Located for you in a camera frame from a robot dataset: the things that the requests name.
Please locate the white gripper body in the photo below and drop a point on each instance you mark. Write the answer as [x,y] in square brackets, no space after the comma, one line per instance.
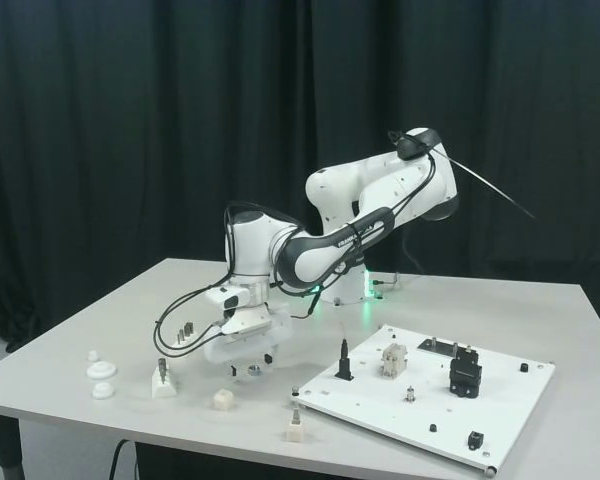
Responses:
[250,335]

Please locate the metal bolt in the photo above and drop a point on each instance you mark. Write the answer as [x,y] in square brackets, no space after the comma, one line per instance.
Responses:
[253,370]

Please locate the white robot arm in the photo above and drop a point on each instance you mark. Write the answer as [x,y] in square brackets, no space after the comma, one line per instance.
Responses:
[330,200]

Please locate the empty white cube holder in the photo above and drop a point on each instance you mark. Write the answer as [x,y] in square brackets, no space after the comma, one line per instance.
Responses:
[223,400]

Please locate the small metal cylinder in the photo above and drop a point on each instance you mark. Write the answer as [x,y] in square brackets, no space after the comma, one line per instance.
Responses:
[295,389]

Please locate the white three-hole peg holder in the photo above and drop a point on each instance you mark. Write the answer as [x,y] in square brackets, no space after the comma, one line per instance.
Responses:
[186,345]

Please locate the large metal peg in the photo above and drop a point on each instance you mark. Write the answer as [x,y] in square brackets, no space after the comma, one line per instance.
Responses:
[190,330]

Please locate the metal square peg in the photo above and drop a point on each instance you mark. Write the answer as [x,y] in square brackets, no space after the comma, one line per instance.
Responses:
[296,416]

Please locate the metal round peg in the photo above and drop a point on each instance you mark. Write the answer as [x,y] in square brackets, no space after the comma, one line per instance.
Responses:
[162,369]

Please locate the white wedge peg holder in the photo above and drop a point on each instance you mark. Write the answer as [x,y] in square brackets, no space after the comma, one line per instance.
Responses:
[164,389]

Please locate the white small peg holder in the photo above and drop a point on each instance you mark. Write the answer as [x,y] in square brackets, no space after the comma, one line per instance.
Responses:
[295,432]

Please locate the beige connector block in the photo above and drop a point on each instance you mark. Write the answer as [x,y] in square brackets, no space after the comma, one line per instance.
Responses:
[393,360]

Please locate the white large gear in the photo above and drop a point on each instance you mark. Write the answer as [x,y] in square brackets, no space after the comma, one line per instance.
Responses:
[101,372]

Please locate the white medium gear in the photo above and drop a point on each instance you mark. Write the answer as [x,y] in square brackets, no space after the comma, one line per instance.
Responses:
[102,390]

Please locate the white small gear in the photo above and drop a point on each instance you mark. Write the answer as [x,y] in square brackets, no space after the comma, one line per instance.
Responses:
[93,356]

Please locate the metal angled connector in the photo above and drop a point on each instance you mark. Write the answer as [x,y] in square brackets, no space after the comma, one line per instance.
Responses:
[390,281]

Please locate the metal BNC plug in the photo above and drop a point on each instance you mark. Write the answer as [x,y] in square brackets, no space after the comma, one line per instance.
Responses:
[410,394]

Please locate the white task board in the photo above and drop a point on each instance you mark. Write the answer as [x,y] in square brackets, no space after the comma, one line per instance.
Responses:
[420,400]

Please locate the black D-SUB plug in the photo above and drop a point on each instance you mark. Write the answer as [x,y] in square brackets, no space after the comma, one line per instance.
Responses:
[465,372]

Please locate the black table leg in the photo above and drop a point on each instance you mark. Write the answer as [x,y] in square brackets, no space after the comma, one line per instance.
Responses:
[0,445]

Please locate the black curtains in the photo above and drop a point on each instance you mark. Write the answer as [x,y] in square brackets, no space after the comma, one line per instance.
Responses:
[80,100]

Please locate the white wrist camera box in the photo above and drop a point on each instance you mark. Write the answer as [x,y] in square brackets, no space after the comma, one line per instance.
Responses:
[227,296]

